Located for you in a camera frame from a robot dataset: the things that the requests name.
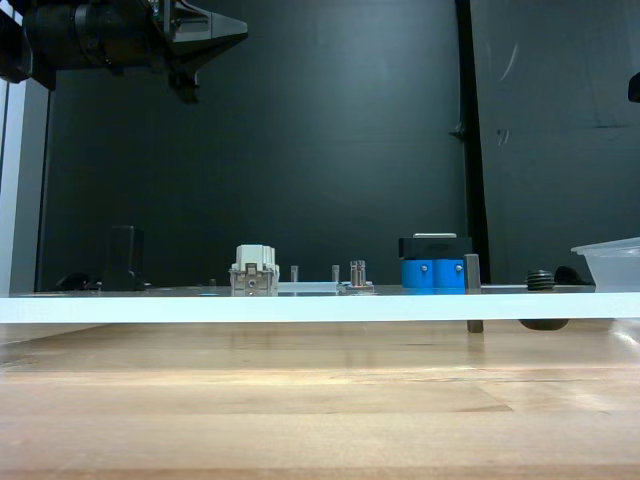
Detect black socket connector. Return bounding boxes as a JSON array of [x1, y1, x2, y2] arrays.
[[101, 224, 147, 292]]

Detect beige connector housing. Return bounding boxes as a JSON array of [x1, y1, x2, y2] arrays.
[[228, 243, 280, 297]]

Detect small metal coaxial connector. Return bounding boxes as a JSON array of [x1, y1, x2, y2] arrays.
[[339, 258, 376, 296]]

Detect metal block with upright pins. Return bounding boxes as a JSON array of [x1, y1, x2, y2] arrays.
[[276, 264, 346, 297]]

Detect white board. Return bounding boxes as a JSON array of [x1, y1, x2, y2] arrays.
[[0, 284, 640, 325]]

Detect black threaded screw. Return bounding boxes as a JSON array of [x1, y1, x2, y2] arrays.
[[518, 269, 570, 332]]

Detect clear plastic tub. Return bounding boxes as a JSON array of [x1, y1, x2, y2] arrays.
[[570, 237, 640, 294]]

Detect grey aluminium window frame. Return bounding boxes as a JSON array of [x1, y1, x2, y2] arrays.
[[0, 79, 52, 296]]

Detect black wall beam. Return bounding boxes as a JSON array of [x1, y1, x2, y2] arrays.
[[452, 0, 491, 291]]

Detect black connector on blue mount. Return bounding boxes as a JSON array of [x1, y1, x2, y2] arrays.
[[398, 232, 474, 290]]

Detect grey metal post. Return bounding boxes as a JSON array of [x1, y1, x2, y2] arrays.
[[463, 253, 484, 334]]

